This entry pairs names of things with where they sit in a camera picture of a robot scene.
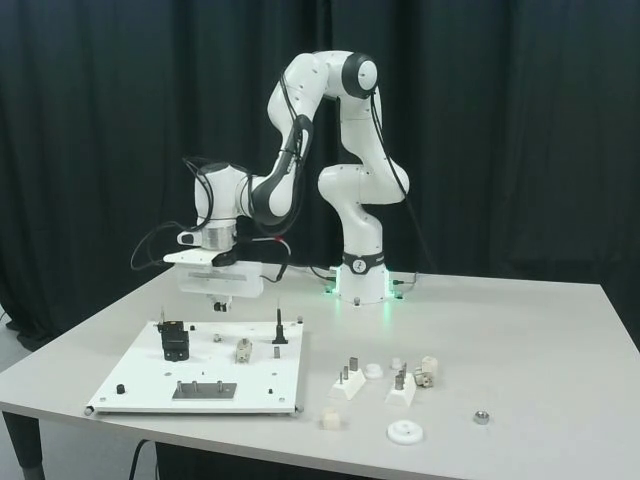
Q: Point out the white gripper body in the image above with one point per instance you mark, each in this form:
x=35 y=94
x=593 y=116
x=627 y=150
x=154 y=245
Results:
x=225 y=282

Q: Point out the small metal round peg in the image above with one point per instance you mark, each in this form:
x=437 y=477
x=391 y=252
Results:
x=403 y=371

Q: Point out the cream plug holder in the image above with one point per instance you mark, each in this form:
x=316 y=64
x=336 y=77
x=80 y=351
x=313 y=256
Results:
x=425 y=379
x=433 y=364

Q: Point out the white small gear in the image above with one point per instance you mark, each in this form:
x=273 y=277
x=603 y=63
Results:
x=396 y=362

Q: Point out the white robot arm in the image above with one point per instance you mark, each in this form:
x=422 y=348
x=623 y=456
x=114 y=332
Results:
x=350 y=210

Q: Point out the white large gear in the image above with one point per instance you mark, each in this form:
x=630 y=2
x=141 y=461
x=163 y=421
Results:
x=405 y=432

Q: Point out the white task board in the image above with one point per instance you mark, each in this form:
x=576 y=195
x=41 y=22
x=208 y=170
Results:
x=200 y=370

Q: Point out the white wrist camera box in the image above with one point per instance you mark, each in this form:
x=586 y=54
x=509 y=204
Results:
x=187 y=238

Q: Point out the black table leg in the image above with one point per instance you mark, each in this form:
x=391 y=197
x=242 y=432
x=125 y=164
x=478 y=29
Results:
x=22 y=450

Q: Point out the white medium gear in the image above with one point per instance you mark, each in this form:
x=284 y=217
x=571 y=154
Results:
x=372 y=371

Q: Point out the large metal square peg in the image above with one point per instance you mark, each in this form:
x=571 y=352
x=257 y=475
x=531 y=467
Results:
x=353 y=365

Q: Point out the white square peg holder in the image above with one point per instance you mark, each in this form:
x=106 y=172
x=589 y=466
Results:
x=346 y=390

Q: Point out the black curtain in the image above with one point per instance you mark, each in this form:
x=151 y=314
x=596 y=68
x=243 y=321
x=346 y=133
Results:
x=100 y=150

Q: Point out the flat white mounting plate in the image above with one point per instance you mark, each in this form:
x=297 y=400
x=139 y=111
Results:
x=190 y=257

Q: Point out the small cream cube block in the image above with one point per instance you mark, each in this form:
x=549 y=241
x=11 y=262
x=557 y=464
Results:
x=332 y=419

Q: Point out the white round peg holder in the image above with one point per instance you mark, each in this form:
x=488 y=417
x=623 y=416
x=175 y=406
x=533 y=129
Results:
x=400 y=397

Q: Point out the large metal round peg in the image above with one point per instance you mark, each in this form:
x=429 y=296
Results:
x=398 y=384

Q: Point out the small metal nut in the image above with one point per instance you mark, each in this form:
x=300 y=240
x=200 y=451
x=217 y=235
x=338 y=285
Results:
x=481 y=417

